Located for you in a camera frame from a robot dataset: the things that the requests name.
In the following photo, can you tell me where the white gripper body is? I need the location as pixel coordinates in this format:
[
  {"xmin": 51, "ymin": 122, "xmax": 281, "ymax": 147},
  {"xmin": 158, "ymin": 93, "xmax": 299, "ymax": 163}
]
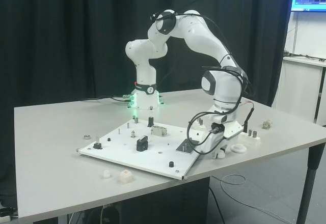
[{"xmin": 199, "ymin": 124, "xmax": 243, "ymax": 155}]

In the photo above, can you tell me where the white large gear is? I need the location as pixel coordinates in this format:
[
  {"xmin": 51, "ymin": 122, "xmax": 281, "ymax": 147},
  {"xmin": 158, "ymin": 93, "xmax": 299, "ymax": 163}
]
[{"xmin": 231, "ymin": 144, "xmax": 247, "ymax": 155}]

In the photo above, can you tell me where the white peg holder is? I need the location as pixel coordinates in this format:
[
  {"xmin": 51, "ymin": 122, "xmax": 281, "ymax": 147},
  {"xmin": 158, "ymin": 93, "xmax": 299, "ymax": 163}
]
[{"xmin": 238, "ymin": 131, "xmax": 262, "ymax": 145}]

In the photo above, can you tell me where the white task board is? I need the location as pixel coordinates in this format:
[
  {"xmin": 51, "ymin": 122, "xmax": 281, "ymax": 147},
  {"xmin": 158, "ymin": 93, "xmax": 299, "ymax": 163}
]
[{"xmin": 77, "ymin": 117, "xmax": 213, "ymax": 181}]

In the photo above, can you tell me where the black D-SUB plug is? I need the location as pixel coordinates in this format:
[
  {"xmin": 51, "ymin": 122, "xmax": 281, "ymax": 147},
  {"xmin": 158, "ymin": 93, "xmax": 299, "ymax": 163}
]
[{"xmin": 136, "ymin": 135, "xmax": 149, "ymax": 152}]

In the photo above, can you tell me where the black table leg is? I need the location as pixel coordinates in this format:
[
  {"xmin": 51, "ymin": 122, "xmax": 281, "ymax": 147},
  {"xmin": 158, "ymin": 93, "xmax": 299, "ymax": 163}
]
[{"xmin": 296, "ymin": 142, "xmax": 326, "ymax": 224}]

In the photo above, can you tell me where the white square holder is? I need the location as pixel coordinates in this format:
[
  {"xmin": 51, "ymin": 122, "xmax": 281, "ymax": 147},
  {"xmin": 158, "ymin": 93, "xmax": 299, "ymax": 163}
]
[{"xmin": 119, "ymin": 170, "xmax": 133, "ymax": 184}]

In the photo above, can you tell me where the white cabinet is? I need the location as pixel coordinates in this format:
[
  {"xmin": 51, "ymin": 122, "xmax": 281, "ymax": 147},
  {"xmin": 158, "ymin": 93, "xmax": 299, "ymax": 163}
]
[{"xmin": 271, "ymin": 55, "xmax": 326, "ymax": 127}]

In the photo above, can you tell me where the black curtain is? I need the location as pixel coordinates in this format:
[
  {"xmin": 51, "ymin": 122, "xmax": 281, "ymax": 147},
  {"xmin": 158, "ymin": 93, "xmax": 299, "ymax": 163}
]
[{"xmin": 0, "ymin": 0, "xmax": 297, "ymax": 204}]

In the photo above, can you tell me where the white power strip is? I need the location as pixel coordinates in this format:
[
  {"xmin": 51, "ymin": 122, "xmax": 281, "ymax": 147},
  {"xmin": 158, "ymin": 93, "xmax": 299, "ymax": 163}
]
[{"xmin": 0, "ymin": 207, "xmax": 16, "ymax": 222}]

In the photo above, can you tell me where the black camera cable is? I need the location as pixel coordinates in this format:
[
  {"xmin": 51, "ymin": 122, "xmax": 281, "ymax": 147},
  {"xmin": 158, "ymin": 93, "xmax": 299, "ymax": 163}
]
[{"xmin": 186, "ymin": 110, "xmax": 217, "ymax": 155}]

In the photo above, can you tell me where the grey floor cable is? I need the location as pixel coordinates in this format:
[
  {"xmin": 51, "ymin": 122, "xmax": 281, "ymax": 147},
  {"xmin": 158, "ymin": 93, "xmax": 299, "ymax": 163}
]
[{"xmin": 220, "ymin": 174, "xmax": 255, "ymax": 224}]

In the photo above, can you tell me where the black floor cable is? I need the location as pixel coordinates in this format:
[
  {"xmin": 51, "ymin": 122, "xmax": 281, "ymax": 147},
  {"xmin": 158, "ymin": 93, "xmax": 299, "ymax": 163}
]
[{"xmin": 208, "ymin": 185, "xmax": 230, "ymax": 224}]

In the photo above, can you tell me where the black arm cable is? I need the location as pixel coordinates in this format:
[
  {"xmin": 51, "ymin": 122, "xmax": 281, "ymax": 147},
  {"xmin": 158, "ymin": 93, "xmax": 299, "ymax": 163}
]
[{"xmin": 149, "ymin": 0, "xmax": 254, "ymax": 113}]

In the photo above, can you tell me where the black base cable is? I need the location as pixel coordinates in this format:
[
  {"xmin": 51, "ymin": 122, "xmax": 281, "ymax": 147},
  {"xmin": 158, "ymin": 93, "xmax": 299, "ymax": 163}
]
[{"xmin": 88, "ymin": 95, "xmax": 135, "ymax": 104}]

